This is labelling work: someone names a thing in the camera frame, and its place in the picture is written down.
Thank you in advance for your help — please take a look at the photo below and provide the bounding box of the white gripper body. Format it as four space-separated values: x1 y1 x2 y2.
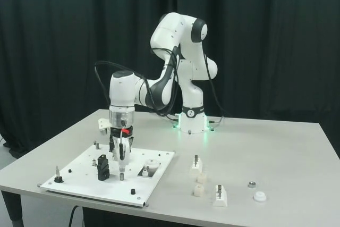
112 135 133 165

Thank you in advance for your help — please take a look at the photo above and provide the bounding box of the white large gear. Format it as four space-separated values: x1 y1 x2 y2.
146 158 161 171

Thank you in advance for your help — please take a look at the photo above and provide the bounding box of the white medium gear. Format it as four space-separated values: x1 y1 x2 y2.
252 191 267 203

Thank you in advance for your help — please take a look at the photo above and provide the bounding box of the thin black rod red tag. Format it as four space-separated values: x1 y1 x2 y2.
118 128 132 160

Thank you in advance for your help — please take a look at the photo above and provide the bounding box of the black D-SUB plug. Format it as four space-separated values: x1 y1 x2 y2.
96 154 111 181

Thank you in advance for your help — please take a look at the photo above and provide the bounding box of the white task board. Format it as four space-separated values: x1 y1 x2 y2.
37 145 176 208

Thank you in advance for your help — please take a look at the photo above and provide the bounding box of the white peg holder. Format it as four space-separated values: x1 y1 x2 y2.
212 186 229 208
189 157 204 178

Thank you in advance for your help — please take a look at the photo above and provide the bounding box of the dark table leg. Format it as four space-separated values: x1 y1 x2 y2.
1 190 22 227

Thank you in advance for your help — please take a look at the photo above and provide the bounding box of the black curtain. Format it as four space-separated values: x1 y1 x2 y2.
0 0 340 156

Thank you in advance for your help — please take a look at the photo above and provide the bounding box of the black floor cable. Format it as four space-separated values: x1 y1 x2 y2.
69 205 82 227

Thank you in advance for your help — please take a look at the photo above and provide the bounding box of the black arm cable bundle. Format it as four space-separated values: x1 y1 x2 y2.
93 45 184 119

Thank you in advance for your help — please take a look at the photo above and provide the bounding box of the black base cable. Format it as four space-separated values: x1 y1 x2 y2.
202 51 226 132

